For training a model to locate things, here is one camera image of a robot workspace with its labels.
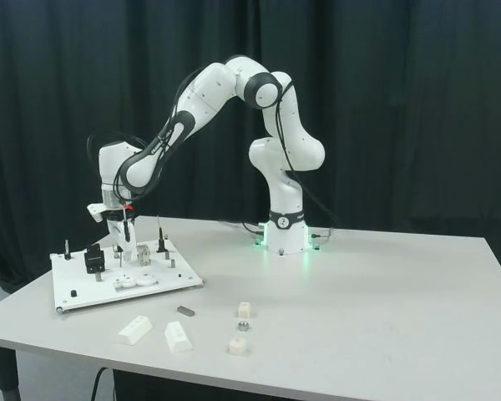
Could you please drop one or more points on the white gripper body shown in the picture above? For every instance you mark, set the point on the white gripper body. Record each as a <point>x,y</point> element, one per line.
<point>120,236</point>

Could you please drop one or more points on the metal square peg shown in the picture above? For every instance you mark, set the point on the metal square peg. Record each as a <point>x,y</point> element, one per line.
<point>119,260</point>

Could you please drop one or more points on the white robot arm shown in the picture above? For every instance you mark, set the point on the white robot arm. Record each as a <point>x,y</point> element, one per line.
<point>275,125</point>

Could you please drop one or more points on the metal round peg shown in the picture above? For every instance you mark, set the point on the metal round peg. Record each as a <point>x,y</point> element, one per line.
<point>67,250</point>

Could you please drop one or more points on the white long peg holder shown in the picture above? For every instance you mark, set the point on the white long peg holder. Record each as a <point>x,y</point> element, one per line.
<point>178,336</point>
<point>134,331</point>

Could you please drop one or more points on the thin black rod red tag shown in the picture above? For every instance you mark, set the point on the thin black rod red tag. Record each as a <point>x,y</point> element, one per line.
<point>127,227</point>

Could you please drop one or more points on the metal BNC plug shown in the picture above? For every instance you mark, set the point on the metal BNC plug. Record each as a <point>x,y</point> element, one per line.
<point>144,255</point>

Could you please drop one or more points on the black D-SUB plug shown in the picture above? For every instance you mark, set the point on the black D-SUB plug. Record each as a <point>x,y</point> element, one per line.
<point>94,261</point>

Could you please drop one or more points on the white medium gear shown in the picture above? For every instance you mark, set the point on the white medium gear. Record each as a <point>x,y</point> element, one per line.
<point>124,283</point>

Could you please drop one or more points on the white large gear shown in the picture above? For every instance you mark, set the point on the white large gear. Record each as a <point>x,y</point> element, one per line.
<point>147,281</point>

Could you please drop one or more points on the white task board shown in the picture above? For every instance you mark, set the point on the white task board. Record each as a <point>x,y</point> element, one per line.
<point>108,288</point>

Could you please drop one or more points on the grey metal block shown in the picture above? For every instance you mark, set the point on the grey metal block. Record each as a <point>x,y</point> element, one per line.
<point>185,310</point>

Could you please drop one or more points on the metal nut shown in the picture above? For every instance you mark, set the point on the metal nut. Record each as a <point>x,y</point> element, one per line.
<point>243,326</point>

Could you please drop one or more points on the grey table leg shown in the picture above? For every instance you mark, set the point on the grey table leg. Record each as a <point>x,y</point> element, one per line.
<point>2,372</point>

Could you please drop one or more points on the black curtain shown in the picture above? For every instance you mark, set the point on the black curtain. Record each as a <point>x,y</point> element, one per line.
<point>401,104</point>

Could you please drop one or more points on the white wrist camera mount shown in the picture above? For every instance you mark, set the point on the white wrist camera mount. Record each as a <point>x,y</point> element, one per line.
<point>97,211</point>

